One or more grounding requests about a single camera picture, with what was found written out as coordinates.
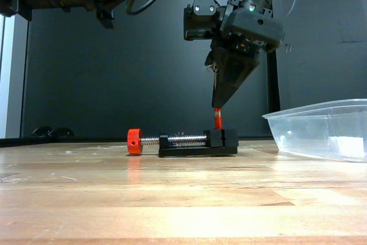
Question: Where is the black frame base rail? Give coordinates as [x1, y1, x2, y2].
[0, 135, 276, 149]

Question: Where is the black frame post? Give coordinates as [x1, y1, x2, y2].
[266, 50, 282, 112]

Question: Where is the white paper label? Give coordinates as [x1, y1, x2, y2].
[328, 135, 366, 158]

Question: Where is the black rounded object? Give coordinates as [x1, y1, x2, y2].
[50, 127, 76, 138]
[32, 126, 53, 138]

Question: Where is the clear plastic container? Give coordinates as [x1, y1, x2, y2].
[261, 98, 367, 163]

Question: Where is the black vise red knob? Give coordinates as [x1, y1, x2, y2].
[127, 128, 239, 158]

